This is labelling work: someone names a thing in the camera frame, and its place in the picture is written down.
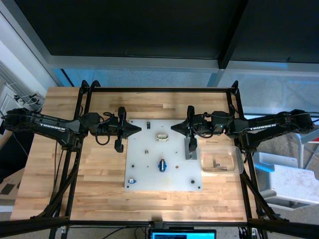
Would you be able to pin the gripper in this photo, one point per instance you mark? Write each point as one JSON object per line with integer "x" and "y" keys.
{"x": 120, "y": 129}
{"x": 192, "y": 127}

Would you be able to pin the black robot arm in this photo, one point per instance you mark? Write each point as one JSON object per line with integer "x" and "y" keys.
{"x": 261, "y": 128}
{"x": 49, "y": 125}

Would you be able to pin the small black socket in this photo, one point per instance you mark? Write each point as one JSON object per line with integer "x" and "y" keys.
{"x": 148, "y": 125}

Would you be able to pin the grey connector housing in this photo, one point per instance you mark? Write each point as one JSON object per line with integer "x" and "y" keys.
{"x": 162, "y": 138}

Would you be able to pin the blue connector with silver plug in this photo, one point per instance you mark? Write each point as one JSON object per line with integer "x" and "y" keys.
{"x": 162, "y": 165}

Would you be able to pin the white task board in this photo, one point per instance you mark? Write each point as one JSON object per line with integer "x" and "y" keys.
{"x": 139, "y": 174}

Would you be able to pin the clear plastic tub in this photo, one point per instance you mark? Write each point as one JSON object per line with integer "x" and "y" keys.
{"x": 224, "y": 154}

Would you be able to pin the laptop screen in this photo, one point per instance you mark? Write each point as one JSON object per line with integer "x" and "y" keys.
{"x": 182, "y": 234}

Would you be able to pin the grey metal stand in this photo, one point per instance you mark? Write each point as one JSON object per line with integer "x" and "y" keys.
{"x": 301, "y": 149}

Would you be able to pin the white step stool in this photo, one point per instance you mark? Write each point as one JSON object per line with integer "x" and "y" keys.
{"x": 291, "y": 181}

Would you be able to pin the cardboard box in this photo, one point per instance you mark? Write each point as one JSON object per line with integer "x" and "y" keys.
{"x": 10, "y": 179}

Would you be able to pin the black metal frame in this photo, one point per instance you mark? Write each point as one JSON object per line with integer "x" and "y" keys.
{"x": 159, "y": 89}

